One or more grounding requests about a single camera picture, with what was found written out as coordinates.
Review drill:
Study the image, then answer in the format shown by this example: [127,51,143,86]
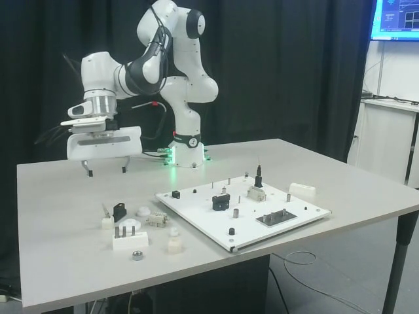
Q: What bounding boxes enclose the blue screen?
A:
[370,0,419,42]

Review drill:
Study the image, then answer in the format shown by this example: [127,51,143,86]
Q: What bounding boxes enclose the small white camera box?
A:
[67,100,94,117]

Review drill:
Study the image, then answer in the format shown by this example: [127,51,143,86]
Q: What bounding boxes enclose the silver wrist ring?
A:
[85,94,118,116]

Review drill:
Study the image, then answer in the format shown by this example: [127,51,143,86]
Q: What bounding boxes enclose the white task board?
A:
[154,175,332,254]

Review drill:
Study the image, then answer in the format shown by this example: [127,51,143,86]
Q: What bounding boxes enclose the white peg holder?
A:
[112,230,150,251]

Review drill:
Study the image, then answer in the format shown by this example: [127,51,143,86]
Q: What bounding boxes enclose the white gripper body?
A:
[66,126,143,162]

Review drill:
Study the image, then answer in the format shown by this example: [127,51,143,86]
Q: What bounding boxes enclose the black curtains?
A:
[0,0,382,166]

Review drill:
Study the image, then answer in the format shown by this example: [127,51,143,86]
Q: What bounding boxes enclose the white long holder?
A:
[288,183,317,198]

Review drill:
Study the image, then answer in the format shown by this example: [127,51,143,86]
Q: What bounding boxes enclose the black D-SUB plug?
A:
[112,202,127,221]

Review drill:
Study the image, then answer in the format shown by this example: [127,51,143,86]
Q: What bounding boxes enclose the grey floor cable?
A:
[273,251,393,310]

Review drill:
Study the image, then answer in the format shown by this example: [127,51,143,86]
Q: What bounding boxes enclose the black table leg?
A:
[382,214,417,314]

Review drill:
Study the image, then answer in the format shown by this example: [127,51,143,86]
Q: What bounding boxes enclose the black base cables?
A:
[141,148,174,164]

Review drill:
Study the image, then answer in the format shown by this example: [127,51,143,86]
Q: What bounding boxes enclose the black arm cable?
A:
[120,5,173,86]

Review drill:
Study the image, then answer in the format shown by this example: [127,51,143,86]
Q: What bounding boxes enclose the white block holder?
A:
[163,237,182,254]

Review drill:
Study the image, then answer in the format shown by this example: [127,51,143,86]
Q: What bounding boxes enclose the white cabinet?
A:
[346,97,419,190]

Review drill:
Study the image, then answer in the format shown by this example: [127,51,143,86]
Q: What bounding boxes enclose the white large gear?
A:
[118,218,142,232]

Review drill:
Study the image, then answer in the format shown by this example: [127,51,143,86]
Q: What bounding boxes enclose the beige waterproof plug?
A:
[145,212,168,227]

